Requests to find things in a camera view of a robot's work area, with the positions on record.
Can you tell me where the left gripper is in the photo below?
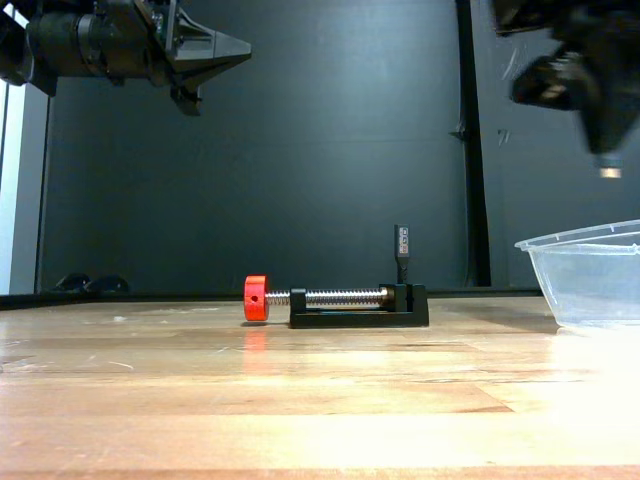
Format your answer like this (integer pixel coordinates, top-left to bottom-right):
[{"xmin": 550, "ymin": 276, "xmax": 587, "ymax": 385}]
[{"xmin": 130, "ymin": 0, "xmax": 253, "ymax": 118}]

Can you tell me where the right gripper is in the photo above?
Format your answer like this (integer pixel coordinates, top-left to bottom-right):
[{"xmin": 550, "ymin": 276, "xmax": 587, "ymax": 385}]
[{"xmin": 491, "ymin": 0, "xmax": 640, "ymax": 180}]

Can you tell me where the clear plastic container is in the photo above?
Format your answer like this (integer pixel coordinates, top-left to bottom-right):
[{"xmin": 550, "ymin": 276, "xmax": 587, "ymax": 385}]
[{"xmin": 514, "ymin": 218, "xmax": 640, "ymax": 332}]

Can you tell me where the black clamp with red knob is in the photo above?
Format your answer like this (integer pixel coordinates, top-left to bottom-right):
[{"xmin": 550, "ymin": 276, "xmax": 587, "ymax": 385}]
[{"xmin": 243, "ymin": 273, "xmax": 431, "ymax": 331}]

